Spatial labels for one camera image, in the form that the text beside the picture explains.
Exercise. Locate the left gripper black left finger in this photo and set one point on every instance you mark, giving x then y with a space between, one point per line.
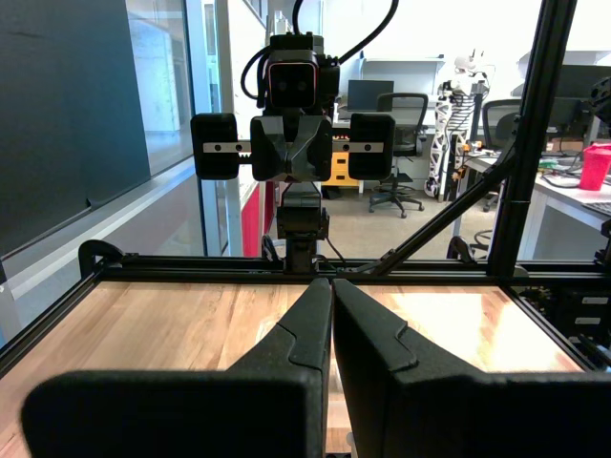
305 343

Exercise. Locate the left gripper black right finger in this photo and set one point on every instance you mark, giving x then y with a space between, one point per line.
372 362

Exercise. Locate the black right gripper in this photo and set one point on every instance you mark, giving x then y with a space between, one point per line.
215 162

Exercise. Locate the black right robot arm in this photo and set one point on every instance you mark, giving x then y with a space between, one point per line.
303 219

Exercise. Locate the yellow drawer cabinet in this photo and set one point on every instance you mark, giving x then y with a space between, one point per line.
341 172

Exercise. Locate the red panel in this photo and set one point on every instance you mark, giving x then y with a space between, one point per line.
250 219

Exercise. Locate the black computer monitor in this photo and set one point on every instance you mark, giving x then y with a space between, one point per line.
370 95
580 95

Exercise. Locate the black office chair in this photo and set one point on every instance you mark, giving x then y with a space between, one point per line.
410 129
496 119

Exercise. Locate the white lattice robot figure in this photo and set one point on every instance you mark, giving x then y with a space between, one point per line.
444 124

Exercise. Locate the white desk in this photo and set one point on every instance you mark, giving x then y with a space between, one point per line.
554 195

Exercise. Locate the red plastic cup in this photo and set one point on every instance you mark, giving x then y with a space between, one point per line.
596 168

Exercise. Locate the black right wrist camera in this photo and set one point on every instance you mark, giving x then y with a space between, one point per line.
292 86

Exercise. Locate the black metal frame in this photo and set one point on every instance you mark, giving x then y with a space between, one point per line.
191 267

